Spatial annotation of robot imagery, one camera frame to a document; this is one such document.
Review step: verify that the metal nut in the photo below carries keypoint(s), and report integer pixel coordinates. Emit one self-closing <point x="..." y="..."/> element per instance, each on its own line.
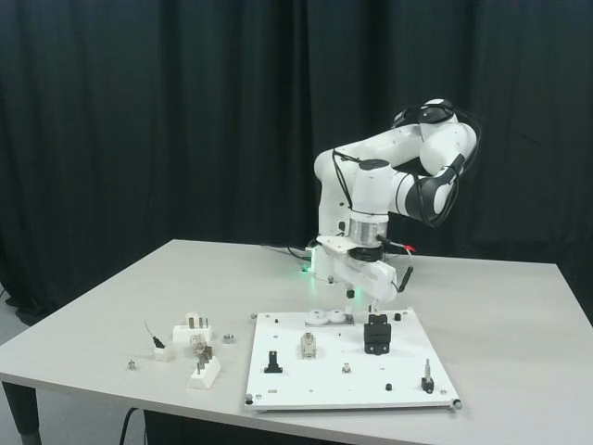
<point x="227" y="338"/>

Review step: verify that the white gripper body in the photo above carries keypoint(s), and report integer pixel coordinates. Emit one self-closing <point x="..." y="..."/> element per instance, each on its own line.
<point x="370" y="278"/>

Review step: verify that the white task board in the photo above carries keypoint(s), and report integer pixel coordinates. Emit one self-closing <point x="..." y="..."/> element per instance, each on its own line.
<point x="324" y="375"/>

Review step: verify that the white medium gear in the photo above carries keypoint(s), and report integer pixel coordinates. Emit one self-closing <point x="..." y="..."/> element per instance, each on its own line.
<point x="335" y="317"/>

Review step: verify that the black rod with red tag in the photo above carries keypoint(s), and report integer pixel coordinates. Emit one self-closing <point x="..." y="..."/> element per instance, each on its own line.
<point x="405" y="280"/>

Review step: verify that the medium metal square peg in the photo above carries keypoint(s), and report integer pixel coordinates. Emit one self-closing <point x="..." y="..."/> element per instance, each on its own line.
<point x="203" y="357"/>

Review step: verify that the white large gear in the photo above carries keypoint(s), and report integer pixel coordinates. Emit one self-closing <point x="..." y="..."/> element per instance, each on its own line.
<point x="316" y="316"/>

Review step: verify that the small white plug holder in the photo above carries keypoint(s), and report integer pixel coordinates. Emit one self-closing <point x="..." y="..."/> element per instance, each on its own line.
<point x="164" y="355"/>

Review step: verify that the black curtain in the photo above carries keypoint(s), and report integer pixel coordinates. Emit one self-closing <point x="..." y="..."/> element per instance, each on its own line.
<point x="139" y="116"/>

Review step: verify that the white long peg holder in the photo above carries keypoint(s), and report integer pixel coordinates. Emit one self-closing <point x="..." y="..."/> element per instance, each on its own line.
<point x="185" y="334"/>

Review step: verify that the black table leg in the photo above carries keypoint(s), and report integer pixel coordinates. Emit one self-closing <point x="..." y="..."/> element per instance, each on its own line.
<point x="21" y="412"/>

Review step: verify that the black D-SUB plug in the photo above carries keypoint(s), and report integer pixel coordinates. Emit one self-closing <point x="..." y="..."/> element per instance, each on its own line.
<point x="377" y="336"/>

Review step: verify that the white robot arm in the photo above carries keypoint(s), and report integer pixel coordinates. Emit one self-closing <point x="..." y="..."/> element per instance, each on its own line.
<point x="370" y="185"/>

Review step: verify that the white wedge peg holder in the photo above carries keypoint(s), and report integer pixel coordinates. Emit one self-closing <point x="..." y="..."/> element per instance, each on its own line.
<point x="206" y="375"/>

